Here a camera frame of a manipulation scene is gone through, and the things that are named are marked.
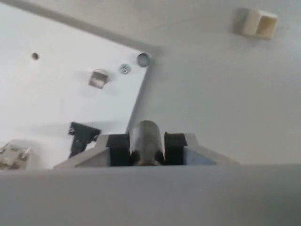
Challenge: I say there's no white task board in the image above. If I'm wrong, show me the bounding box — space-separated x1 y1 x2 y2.
0 2 154 170

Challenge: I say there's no metal round peg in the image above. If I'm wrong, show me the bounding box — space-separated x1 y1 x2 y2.
129 120 165 167

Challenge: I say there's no small white cube holder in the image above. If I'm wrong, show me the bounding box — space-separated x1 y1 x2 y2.
243 9 278 40

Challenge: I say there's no metal square peg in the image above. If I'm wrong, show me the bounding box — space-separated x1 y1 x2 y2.
88 68 110 90

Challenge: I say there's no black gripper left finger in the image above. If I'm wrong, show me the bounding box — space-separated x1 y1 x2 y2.
53 133 131 169

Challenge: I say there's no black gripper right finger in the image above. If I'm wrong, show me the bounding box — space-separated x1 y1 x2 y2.
164 132 241 166

